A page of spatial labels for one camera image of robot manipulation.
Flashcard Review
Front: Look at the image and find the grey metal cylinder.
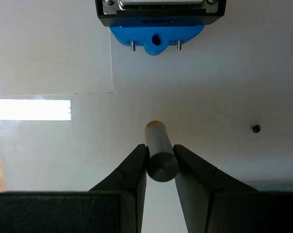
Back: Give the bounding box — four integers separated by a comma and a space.
144, 120, 180, 182

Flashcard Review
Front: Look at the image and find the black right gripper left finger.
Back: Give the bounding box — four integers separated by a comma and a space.
0, 143, 147, 233

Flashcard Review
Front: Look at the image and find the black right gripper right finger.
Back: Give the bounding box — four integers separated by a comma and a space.
173, 144, 293, 233

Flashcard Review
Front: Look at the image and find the black D-sub connector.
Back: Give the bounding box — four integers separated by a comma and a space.
95, 0, 228, 28

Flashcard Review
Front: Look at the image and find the white task board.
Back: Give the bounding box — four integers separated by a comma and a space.
0, 0, 293, 233

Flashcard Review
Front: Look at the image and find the blue D-sub connector mount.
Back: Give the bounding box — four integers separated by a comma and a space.
109, 23, 205, 56

